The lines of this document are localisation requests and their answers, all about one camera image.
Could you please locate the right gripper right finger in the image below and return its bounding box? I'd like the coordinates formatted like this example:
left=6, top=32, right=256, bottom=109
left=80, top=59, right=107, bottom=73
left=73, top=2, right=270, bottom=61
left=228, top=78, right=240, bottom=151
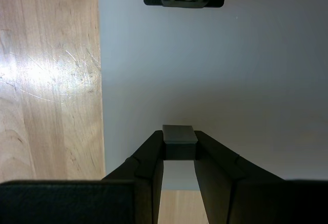
left=193, top=130, right=285, bottom=224

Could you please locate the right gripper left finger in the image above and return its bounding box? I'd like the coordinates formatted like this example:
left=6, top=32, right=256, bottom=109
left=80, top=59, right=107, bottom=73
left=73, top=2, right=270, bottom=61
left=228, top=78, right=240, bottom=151
left=101, top=130, right=165, bottom=224

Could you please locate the dark grey rectangular bar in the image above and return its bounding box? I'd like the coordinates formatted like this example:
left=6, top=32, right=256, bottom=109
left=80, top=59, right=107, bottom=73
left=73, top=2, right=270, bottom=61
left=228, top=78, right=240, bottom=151
left=162, top=124, right=198, bottom=161

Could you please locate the white task board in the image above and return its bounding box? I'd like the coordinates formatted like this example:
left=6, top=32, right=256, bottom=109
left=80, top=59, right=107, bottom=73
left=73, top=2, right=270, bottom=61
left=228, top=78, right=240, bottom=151
left=97, top=0, right=328, bottom=192

